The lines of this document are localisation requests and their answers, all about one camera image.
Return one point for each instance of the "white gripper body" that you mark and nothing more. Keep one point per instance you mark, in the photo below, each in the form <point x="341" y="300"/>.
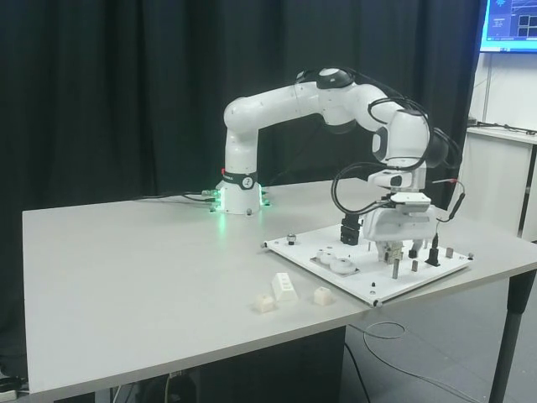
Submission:
<point x="398" y="224"/>

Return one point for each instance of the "metal round peg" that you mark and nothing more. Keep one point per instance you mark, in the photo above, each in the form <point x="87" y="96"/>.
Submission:
<point x="395" y="270"/>

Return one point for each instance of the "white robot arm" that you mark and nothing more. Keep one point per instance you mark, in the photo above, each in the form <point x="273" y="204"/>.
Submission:
<point x="268" y="105"/>

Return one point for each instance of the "white slanted peg holder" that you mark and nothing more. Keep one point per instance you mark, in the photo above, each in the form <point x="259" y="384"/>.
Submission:
<point x="284" y="287"/>

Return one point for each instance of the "black USB plug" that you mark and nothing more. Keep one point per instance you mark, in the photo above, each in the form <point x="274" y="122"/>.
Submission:
<point x="433" y="256"/>

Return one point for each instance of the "black D-SUB plug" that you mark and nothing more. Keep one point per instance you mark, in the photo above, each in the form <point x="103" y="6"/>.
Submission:
<point x="350" y="231"/>

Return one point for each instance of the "white medium gear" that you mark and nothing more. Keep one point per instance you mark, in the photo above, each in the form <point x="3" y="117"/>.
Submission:
<point x="342" y="265"/>

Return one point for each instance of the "white small gear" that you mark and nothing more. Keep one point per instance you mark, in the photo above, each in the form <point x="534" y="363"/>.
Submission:
<point x="323" y="255"/>

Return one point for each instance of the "small white holder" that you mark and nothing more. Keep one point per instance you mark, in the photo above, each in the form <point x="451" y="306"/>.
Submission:
<point x="263" y="303"/>
<point x="323" y="296"/>

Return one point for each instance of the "white task board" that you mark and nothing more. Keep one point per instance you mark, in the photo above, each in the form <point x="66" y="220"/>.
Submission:
<point x="302" y="252"/>

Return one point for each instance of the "white cabinet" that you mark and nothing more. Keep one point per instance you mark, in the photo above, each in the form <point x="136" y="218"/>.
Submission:
<point x="499" y="176"/>

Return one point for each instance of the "black table leg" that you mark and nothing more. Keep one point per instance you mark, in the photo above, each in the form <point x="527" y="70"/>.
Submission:
<point x="509" y="336"/>

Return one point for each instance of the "blue screen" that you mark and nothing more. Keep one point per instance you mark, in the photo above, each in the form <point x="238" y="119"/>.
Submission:
<point x="509" y="25"/>

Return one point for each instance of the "black curtain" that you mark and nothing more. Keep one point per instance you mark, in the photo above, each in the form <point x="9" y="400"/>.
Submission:
<point x="126" y="84"/>

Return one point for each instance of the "white power strip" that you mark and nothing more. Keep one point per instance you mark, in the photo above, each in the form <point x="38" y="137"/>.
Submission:
<point x="10" y="388"/>

